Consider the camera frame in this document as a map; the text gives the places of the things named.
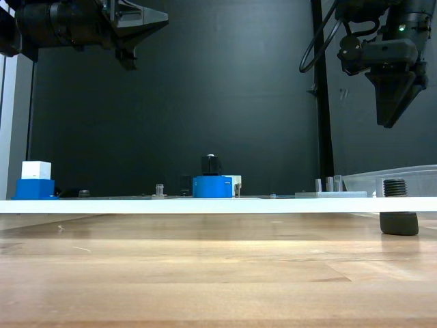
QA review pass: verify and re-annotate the black room pillar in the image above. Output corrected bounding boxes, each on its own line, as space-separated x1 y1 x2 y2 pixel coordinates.
307 0 337 178

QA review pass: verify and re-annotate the clear plastic tub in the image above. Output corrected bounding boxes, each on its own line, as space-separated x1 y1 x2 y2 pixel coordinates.
342 164 437 200

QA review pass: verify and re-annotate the large black bolt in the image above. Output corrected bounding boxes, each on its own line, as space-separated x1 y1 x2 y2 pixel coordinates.
378 178 420 237

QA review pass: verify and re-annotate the grey metal plate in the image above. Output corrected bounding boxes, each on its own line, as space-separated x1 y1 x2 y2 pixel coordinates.
294 191 368 199

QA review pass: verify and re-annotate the black connector with silver top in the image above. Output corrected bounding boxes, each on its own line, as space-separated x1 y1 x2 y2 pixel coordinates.
200 154 223 177

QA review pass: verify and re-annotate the black plug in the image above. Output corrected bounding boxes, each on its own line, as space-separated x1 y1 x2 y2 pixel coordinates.
180 174 193 197

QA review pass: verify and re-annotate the white cube block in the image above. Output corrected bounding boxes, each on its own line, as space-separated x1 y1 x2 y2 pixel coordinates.
20 161 53 180

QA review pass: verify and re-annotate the white connector housing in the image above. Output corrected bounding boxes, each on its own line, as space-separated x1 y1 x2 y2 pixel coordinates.
223 174 243 198

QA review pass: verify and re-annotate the blue round holder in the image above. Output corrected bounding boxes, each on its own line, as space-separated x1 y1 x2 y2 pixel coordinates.
192 175 234 199

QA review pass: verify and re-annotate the white board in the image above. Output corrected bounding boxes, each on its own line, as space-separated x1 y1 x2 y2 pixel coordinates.
0 196 437 215

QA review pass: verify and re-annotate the blue square holder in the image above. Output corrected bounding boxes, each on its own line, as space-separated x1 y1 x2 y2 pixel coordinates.
10 178 60 201

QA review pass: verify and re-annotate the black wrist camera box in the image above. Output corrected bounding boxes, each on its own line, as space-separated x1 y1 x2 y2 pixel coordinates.
361 38 419 68

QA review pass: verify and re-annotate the black cable loop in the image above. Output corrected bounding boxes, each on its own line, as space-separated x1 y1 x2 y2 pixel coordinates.
298 0 352 74

